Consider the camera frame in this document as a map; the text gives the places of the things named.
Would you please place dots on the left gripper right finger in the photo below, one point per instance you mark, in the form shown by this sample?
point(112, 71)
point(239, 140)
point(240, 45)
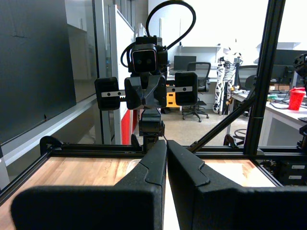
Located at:
point(227, 208)

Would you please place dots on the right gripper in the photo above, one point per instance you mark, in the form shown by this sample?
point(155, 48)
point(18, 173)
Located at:
point(185, 81)

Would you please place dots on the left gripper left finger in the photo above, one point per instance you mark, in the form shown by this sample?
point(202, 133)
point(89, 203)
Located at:
point(96, 206)

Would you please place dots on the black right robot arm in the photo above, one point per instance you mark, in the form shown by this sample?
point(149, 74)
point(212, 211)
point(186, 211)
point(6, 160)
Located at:
point(151, 129)

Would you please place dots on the yellow drawer cabinet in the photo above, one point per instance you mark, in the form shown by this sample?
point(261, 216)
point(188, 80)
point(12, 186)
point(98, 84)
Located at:
point(170, 101)

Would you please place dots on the red cabinet panel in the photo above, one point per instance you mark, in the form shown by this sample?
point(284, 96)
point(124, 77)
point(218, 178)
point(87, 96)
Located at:
point(126, 127)

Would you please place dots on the small black computer monitor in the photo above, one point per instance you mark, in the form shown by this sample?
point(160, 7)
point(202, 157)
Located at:
point(184, 62)

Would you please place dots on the clear plastic tub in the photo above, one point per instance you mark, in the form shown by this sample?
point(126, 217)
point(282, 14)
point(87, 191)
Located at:
point(134, 164)

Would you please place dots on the black office chair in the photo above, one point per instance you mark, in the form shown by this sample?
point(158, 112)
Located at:
point(202, 81)

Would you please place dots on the white office partition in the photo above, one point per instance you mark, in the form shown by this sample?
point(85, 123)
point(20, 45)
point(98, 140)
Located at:
point(122, 36)

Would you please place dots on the white desk with shelf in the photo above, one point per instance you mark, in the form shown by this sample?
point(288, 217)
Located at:
point(199, 50)

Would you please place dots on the black control box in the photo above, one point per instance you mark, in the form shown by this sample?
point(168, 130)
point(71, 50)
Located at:
point(287, 171)

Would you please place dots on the white lattice robot figure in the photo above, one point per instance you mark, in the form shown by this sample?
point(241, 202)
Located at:
point(221, 79)

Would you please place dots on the grey mesh office chair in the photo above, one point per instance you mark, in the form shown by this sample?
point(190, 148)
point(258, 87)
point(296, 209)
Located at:
point(247, 72)

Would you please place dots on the white office desk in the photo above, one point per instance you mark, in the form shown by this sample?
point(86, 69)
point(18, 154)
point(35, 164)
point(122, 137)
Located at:
point(283, 115)

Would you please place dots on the red plastic cup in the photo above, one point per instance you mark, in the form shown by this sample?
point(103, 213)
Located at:
point(297, 98)

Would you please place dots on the wide black computer monitor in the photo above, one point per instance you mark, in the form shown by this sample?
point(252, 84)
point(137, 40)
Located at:
point(290, 57)

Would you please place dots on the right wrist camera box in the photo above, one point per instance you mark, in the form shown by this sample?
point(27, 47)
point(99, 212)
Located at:
point(144, 57)

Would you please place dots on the black frame clamp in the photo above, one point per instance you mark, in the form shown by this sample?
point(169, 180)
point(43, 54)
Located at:
point(230, 140)
point(48, 141)
point(134, 141)

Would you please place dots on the grey aluminium wall rail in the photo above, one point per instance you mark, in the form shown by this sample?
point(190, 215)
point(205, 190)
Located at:
point(48, 124)

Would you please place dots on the white wall cabinet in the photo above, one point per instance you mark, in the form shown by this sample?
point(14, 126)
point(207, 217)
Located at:
point(76, 14)

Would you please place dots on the black aluminium frame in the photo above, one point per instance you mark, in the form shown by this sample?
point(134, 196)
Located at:
point(265, 72)

